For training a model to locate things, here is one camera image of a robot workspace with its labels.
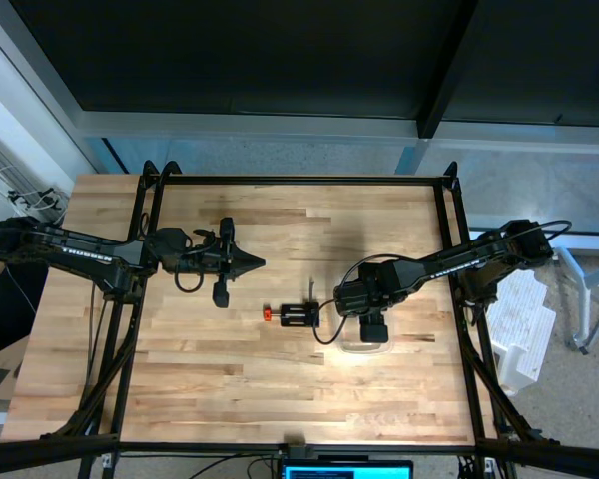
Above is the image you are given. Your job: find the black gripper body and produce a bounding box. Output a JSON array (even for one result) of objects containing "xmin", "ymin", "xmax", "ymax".
[
  {"xmin": 189, "ymin": 216, "xmax": 237, "ymax": 309},
  {"xmin": 358, "ymin": 308, "xmax": 392, "ymax": 346}
]

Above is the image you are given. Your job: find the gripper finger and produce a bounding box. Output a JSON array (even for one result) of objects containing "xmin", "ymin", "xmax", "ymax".
[
  {"xmin": 233, "ymin": 242, "xmax": 267, "ymax": 263},
  {"xmin": 233, "ymin": 260, "xmax": 267, "ymax": 281}
]

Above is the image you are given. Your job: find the clear plastic tub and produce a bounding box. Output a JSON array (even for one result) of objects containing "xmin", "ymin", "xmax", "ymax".
[{"xmin": 327, "ymin": 271, "xmax": 395, "ymax": 356}]

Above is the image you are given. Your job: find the black vise with orange knob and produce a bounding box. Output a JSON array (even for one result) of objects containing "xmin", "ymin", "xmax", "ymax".
[{"xmin": 263, "ymin": 300, "xmax": 321, "ymax": 329}]

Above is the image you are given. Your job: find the laptop screen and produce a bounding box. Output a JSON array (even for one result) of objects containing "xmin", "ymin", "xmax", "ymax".
[{"xmin": 279, "ymin": 459, "xmax": 414, "ymax": 479}]

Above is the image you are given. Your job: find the brown cardboard box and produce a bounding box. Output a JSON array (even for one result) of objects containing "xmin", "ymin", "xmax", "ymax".
[{"xmin": 0, "ymin": 334, "xmax": 31, "ymax": 400}]

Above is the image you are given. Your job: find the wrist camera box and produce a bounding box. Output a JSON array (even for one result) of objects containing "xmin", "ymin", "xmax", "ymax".
[{"xmin": 333, "ymin": 281, "xmax": 373, "ymax": 318}]

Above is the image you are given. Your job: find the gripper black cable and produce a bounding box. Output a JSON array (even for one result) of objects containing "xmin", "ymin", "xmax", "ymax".
[
  {"xmin": 173, "ymin": 248, "xmax": 205, "ymax": 294},
  {"xmin": 312, "ymin": 254, "xmax": 405, "ymax": 346}
]

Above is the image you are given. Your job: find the black metal frame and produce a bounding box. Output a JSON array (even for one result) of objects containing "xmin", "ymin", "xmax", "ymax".
[{"xmin": 0, "ymin": 159, "xmax": 599, "ymax": 479}]

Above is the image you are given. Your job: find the black table-level camera box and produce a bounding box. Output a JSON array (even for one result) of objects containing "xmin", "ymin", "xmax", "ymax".
[{"xmin": 284, "ymin": 439, "xmax": 311, "ymax": 461}]

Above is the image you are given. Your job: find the cable bundle with plugs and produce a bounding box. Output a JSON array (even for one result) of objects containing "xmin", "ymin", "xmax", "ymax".
[{"xmin": 0, "ymin": 167, "xmax": 66, "ymax": 214}]

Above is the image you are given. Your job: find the arm shoulder cable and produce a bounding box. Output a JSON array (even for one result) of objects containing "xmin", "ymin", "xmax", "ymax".
[{"xmin": 526, "ymin": 219, "xmax": 573, "ymax": 246}]

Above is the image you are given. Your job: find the silver metal chair frame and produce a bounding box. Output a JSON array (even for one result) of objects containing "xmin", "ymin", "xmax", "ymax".
[{"xmin": 548, "ymin": 246, "xmax": 599, "ymax": 356}]

